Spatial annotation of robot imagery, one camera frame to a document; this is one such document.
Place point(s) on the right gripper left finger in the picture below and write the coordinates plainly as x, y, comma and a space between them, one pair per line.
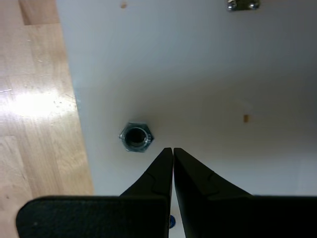
104, 218

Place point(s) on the white task board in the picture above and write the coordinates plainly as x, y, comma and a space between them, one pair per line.
188, 74

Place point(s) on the blue socket block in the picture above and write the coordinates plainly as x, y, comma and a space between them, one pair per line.
172, 221

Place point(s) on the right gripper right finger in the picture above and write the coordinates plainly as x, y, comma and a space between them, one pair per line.
223, 213

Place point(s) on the steel bracket fitting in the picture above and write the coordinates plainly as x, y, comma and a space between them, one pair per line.
243, 5

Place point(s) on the steel hex nut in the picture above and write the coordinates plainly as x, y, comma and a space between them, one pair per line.
136, 136

